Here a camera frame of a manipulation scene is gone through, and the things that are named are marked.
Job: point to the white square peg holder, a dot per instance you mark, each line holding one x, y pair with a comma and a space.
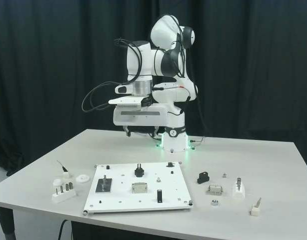
64, 197

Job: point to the thin black rod red tag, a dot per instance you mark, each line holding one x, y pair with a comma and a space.
168, 88

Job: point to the flat white mounting plate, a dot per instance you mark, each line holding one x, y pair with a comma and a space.
124, 101

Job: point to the white task board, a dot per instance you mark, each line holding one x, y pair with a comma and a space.
118, 198

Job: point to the metal BNC plug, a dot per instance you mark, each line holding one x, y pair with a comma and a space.
225, 175

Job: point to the small white USB holder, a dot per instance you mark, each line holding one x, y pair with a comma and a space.
254, 211

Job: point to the wide metal round peg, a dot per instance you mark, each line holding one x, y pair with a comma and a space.
239, 180

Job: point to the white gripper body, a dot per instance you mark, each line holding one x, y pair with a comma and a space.
141, 118

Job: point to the white large gear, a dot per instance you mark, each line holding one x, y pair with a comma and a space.
82, 179

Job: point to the metal waterproof plug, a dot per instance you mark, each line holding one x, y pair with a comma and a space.
214, 189

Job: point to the white round peg holder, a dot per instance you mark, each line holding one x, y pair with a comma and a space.
238, 193

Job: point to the small white Ethernet holder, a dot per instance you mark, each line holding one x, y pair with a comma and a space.
66, 174

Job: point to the medium metal square peg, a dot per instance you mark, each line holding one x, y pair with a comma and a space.
67, 187

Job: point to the metal USB plug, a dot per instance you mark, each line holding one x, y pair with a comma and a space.
258, 202

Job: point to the wide metal square peg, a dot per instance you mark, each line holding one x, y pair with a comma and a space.
71, 186

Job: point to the white medium gear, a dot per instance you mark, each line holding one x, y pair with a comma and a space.
58, 181

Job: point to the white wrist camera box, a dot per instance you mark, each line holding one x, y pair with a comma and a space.
123, 89

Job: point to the black curtains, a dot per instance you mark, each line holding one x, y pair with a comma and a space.
43, 75

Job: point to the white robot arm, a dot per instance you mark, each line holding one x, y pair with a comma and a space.
181, 95

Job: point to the narrow metal square peg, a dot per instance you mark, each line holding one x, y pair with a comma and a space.
62, 190

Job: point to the dark table leg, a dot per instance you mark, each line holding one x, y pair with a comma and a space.
7, 220

